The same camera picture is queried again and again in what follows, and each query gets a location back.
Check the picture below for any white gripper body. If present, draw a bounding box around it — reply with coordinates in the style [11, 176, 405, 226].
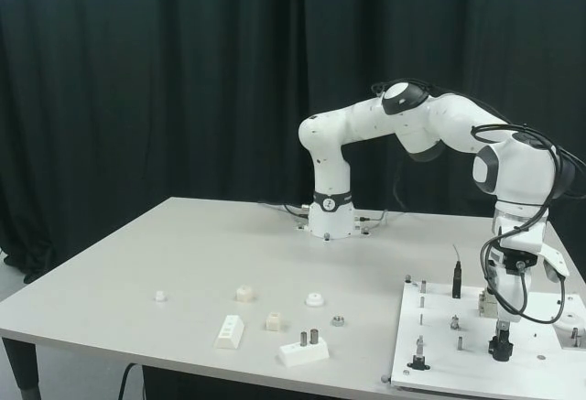
[493, 271, 529, 324]

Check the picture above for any grey waterproof plug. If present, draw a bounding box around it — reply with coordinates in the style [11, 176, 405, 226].
[477, 288, 498, 317]

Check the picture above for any white large gear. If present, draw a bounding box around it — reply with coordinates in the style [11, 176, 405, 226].
[554, 310, 586, 333]

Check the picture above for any white task board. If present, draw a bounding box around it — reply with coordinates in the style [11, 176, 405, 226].
[388, 278, 586, 395]

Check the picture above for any metal shaft with black base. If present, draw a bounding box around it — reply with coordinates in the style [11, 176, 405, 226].
[408, 334, 431, 369]

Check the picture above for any white peg holder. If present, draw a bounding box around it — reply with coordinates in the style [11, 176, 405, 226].
[277, 338, 331, 367]

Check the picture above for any black cabinet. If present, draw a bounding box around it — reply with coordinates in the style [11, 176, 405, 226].
[142, 365, 390, 400]

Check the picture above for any white slotted holder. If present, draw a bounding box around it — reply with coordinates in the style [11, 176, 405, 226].
[214, 315, 245, 350]

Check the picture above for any black curtain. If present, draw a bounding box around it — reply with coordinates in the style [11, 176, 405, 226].
[0, 0, 586, 285]

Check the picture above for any black table leg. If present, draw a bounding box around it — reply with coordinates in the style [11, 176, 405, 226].
[0, 336, 41, 400]

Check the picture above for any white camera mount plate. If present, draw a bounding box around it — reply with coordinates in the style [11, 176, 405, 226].
[539, 242, 571, 277]

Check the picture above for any black plug with short cable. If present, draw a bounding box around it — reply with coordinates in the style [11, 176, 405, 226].
[451, 243, 462, 299]

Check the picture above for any silver wrist ring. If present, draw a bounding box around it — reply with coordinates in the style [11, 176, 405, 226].
[495, 199, 548, 217]

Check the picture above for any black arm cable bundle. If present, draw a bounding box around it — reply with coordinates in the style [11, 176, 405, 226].
[370, 78, 585, 323]

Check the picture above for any grey base cable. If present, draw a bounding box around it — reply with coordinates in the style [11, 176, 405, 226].
[358, 210, 416, 228]

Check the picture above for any black base cable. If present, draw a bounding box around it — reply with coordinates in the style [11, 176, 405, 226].
[256, 200, 309, 218]

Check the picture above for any black floor cable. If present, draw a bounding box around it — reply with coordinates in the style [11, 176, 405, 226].
[119, 362, 144, 400]

